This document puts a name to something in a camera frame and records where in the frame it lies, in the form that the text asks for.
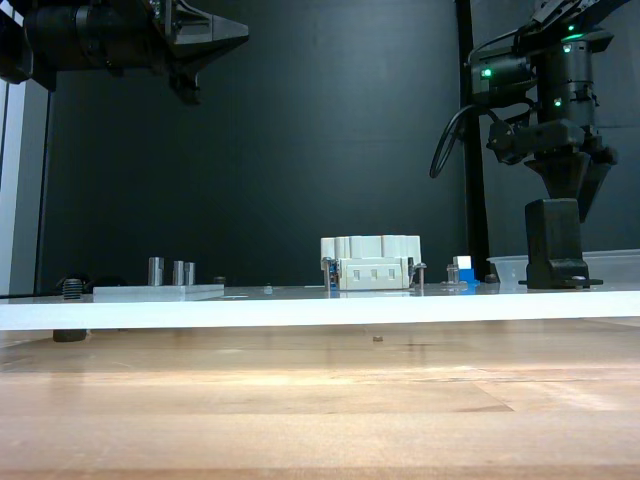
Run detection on white taskboard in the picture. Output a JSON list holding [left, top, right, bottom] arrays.
[[0, 284, 640, 332]]

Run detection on black connector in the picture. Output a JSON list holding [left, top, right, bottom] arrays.
[[518, 198, 605, 291]]

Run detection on clear plastic tub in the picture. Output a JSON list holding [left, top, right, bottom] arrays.
[[487, 249, 640, 291]]

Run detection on small blue holder white insert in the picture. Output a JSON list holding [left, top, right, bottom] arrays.
[[452, 254, 480, 291]]

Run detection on beige connector housing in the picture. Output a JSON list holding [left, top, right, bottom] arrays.
[[319, 234, 429, 292]]

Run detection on grey metal peg plate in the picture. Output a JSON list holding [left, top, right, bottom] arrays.
[[93, 284, 225, 302]]

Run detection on black metal frame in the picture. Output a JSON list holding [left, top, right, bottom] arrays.
[[452, 0, 491, 284]]

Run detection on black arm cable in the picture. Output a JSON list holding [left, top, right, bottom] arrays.
[[429, 102, 504, 180]]

